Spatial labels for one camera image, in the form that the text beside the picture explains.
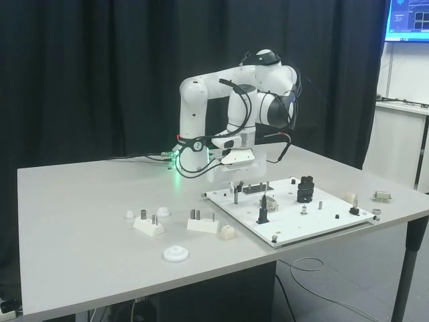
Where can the thin metal round peg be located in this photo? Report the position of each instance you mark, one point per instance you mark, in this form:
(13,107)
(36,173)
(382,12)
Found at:
(156,220)

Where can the black curtain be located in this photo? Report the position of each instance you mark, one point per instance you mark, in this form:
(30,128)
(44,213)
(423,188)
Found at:
(100,67)

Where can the white task board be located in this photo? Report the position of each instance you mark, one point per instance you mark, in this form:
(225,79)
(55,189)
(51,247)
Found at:
(301,224)

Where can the black upright plug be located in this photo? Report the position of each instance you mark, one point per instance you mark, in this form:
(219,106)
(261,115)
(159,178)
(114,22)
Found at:
(263,214)

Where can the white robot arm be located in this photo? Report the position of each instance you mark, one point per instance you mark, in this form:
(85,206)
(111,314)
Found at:
(191,110)

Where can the blue screen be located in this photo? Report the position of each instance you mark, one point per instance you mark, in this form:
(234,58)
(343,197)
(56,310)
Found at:
(407,20)

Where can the white small gear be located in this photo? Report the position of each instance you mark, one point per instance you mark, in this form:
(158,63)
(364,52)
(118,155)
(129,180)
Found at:
(129,215)

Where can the white round peg holder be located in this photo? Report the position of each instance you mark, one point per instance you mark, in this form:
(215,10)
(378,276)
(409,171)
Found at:
(149,228)

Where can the black D-SUB plug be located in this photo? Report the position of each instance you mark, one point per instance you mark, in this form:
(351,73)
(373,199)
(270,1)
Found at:
(305,191)

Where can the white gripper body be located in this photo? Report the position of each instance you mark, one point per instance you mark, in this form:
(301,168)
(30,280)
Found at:
(238,172)

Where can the beige multi-pin connector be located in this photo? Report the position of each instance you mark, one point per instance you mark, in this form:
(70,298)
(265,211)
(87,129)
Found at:
(271,205)
(378,196)

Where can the small cream block holder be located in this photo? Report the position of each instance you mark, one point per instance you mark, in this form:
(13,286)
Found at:
(226,233)

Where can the flat white mounting plate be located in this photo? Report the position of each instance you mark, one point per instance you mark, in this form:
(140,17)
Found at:
(239,157)

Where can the white square peg holder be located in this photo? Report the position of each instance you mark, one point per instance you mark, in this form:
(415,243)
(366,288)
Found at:
(202,225)

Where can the dark table leg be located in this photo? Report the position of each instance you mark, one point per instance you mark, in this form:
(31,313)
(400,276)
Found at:
(407,268)

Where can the white large gear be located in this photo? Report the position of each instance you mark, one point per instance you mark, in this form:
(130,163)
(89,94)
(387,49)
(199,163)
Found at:
(176,255)

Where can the metal bolt with black base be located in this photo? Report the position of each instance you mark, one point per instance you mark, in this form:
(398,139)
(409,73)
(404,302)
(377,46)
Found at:
(354,210)

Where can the thin black rod red tag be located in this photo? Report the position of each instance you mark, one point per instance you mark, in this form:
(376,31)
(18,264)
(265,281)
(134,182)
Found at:
(285,149)

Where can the metal BNC plug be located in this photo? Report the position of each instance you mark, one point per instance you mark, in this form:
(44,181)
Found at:
(304,210)

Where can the thick metal round peg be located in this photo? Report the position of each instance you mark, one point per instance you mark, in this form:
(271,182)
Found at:
(143,214)

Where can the black cabinet under table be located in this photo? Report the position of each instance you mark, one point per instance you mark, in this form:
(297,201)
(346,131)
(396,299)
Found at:
(201,292)

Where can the white cabinet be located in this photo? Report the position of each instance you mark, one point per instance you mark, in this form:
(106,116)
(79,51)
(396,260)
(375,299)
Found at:
(399,144)

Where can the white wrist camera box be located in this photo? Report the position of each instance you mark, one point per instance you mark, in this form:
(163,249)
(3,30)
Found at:
(229,142)

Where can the thick metal square peg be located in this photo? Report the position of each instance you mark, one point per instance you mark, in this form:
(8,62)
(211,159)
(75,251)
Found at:
(198,215)
(193,214)

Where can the medium metal round peg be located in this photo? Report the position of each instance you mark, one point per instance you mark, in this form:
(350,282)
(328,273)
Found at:
(236,198)

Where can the white medium gear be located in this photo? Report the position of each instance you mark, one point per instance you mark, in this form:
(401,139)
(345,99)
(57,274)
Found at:
(163,212)

